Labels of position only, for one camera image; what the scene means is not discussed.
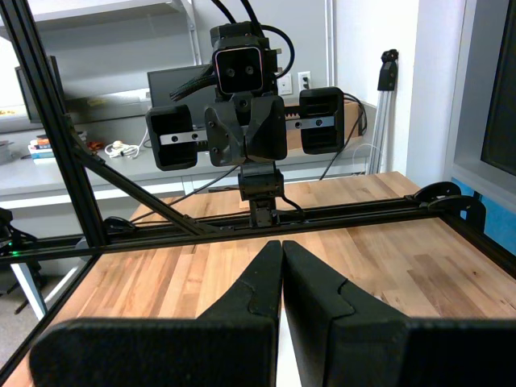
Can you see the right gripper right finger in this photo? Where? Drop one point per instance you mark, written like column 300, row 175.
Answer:
column 383, row 354

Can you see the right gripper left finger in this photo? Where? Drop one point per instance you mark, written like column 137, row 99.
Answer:
column 181, row 350

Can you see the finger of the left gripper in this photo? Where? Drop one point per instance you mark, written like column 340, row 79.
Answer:
column 225, row 135
column 266, row 129

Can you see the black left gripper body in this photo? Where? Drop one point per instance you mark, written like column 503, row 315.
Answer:
column 173, row 137

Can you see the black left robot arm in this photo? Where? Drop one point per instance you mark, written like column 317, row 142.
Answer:
column 260, row 181

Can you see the grey office desk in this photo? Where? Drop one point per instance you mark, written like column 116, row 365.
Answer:
column 121, row 169

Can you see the brown wooden box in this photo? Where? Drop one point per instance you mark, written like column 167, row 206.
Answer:
column 351, row 117

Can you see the white task board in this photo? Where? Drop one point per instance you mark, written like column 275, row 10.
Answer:
column 287, row 363

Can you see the aluminium stand black top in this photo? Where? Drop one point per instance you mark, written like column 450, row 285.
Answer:
column 383, row 121

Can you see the stack of books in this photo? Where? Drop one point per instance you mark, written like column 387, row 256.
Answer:
column 40, row 151

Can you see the black device green light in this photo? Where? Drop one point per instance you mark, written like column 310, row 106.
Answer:
column 10, row 238

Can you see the white wall outlet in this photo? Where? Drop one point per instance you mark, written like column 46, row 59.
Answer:
column 304, row 78
column 285, row 84

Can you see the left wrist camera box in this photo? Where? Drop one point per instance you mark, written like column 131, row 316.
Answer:
column 238, row 70

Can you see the black aluminium frame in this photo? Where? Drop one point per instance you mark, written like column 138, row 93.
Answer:
column 52, row 121

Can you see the white wall shelf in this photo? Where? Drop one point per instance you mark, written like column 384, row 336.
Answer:
column 101, row 10

